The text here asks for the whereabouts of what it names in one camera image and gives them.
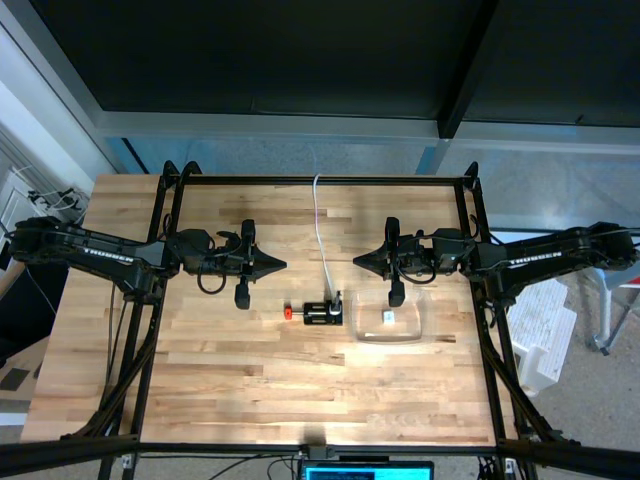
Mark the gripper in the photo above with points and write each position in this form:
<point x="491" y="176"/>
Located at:
<point x="245" y="260"/>
<point x="394" y="260"/>

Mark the black clamp with orange knob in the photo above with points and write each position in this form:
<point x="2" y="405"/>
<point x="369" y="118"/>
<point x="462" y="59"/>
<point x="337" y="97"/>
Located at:
<point x="320" y="314"/>

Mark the black metal frame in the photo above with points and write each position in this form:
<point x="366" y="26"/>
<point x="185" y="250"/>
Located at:
<point x="250" y="181"/>

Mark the grey metal stand legs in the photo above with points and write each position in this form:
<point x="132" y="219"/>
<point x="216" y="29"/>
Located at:
<point x="602" y="310"/>

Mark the small black camera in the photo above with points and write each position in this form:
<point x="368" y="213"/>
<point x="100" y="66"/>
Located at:
<point x="316" y="448"/>

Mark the clear plastic tub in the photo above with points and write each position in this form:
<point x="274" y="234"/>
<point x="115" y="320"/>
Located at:
<point x="415" y="330"/>

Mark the brown cardboard box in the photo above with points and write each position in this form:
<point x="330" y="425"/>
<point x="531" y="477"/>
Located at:
<point x="20" y="372"/>

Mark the laptop screen with blue edge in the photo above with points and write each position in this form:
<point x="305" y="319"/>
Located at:
<point x="365" y="472"/>

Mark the small white block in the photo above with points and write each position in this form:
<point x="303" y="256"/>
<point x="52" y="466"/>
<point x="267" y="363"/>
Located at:
<point x="388" y="317"/>

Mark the white plastic step stool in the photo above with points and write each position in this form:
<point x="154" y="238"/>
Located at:
<point x="542" y="340"/>

